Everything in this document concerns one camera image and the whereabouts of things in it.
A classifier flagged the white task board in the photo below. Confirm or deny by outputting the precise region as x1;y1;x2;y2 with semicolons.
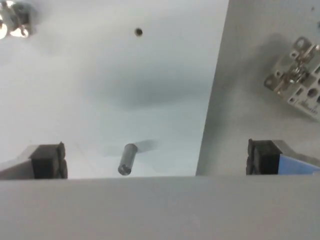
0;0;230;179

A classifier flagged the metal BNC plug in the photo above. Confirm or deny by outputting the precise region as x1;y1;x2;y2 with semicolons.
0;0;35;39

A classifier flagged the metal round peg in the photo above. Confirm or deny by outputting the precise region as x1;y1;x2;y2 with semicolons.
117;142;138;177

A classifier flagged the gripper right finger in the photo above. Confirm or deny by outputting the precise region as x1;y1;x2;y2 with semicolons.
246;138;320;176

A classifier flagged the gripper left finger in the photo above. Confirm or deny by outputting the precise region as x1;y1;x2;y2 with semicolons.
0;141;69;180

